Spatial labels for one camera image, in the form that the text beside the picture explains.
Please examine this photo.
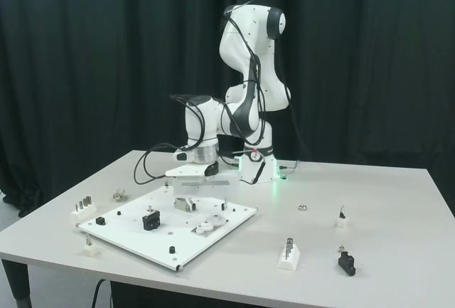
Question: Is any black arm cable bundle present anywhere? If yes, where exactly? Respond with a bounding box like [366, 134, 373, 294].
[169, 0, 271, 166]

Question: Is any thin black base cable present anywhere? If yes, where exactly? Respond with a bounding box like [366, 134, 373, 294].
[278, 37, 309, 173]

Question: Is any white square peg holder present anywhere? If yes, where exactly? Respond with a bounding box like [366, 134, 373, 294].
[72, 201, 98, 219]

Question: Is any black curtain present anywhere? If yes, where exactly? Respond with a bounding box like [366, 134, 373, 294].
[0, 0, 455, 218]

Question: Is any thin black rod on wire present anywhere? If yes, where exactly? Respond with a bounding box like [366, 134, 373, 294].
[229, 148, 267, 185]

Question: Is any silver wrist ring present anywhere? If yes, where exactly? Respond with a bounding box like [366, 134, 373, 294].
[193, 146, 218, 165]

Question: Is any dark table leg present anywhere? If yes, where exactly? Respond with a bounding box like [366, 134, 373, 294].
[0, 258, 30, 308]

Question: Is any flat white mounting plate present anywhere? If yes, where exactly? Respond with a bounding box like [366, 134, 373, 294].
[165, 164, 220, 181]

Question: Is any white round peg holder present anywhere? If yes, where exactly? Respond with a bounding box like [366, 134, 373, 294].
[276, 247, 301, 271]

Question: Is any white box with dark window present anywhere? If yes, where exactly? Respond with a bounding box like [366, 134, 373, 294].
[173, 148, 196, 162]

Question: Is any white task board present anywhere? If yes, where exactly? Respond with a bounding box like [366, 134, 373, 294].
[76, 179, 259, 272]

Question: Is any black wrist loop cable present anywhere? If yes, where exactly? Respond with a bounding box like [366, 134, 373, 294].
[133, 145, 186, 186]

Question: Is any black D-SUB plug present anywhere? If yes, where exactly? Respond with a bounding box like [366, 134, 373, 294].
[336, 252, 358, 276]

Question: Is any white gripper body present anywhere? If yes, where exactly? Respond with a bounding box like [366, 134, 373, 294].
[173, 176, 238, 199]

